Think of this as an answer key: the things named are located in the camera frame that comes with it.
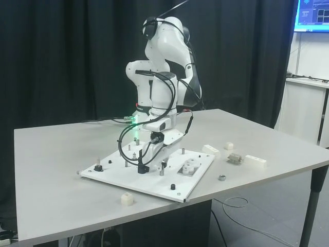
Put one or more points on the small white cube holder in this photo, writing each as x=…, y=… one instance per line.
x=229, y=145
x=127, y=199

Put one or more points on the white medium gear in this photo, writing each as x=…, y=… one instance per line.
x=192, y=162

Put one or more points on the white power strip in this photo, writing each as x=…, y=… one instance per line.
x=7, y=238

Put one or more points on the dark table leg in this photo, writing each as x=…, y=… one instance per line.
x=312, y=205

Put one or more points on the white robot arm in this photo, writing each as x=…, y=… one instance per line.
x=164, y=51

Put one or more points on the flat white mounting plate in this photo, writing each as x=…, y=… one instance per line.
x=176, y=136

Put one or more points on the small black camera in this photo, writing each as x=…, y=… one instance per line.
x=156, y=137

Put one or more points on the long white peg holder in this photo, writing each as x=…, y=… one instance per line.
x=211, y=150
x=255, y=161

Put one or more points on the small white sensor box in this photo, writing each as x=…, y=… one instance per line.
x=151, y=126

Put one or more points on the metal connector plug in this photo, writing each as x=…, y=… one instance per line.
x=234, y=158

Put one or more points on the black curtain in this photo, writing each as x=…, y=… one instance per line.
x=51, y=51

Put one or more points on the blue screen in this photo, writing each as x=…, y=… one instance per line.
x=312, y=15

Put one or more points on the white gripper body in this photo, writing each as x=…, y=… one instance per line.
x=154, y=154

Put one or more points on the short metal round peg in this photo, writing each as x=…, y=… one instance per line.
x=161, y=172

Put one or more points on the metal BNC plug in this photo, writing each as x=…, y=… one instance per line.
x=133, y=155

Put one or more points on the slim upright plug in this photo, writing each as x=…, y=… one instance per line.
x=98, y=167

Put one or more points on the metal hex nut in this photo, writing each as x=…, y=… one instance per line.
x=221, y=177

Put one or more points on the white cabinet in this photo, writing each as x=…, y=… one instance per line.
x=303, y=110

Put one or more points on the white task board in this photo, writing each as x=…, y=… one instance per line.
x=144, y=185

